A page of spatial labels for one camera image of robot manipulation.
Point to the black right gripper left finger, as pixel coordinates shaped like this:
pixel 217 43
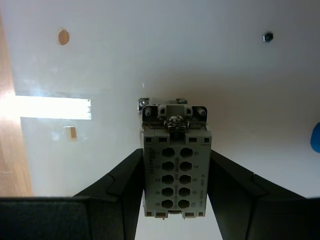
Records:
pixel 75 217

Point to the white taskboard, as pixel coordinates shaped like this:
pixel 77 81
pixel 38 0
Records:
pixel 200 62

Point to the grey connector socket with standoffs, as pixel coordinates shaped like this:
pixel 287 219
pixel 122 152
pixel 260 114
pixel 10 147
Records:
pixel 143 103

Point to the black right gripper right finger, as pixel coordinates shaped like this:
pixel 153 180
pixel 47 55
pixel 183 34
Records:
pixel 262 217

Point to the black board screw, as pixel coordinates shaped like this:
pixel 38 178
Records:
pixel 267 37

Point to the grey HAN10E connector insert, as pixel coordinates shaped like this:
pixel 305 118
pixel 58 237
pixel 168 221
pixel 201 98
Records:
pixel 175 175

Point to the small blue and white connector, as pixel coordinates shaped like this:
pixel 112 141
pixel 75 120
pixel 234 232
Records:
pixel 316 138

